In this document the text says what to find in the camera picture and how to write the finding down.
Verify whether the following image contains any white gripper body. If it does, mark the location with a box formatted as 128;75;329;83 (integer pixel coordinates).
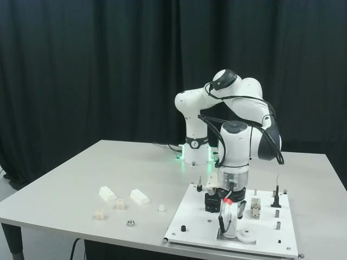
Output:
220;200;239;239

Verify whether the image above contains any black D-SUB plug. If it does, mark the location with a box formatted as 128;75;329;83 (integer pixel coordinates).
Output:
203;189;221;213

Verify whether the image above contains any white metal plug block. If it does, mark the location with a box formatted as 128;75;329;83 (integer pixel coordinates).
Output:
249;197;262;219

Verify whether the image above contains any white task board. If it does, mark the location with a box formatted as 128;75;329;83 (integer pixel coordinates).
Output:
164;184;302;257

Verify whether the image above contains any white wedge-shaped holder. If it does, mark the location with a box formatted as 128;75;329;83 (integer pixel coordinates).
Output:
98;186;118;202
130;189;151;206

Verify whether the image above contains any black curtain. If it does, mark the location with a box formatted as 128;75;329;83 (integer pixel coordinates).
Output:
0;0;347;192

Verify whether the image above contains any dark grey table leg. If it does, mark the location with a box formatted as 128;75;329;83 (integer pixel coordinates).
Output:
1;223;23;260

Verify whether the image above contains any black plug with thin wire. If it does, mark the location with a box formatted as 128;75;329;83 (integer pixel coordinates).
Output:
270;174;283;208

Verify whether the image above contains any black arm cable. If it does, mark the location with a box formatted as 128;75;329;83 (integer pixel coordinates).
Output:
198;114;227;167
204;81;285;165

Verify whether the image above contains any black base cable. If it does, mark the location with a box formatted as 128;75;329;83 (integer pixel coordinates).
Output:
154;142;188;157

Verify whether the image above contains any black cable under table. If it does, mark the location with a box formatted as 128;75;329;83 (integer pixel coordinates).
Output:
70;237;85;260

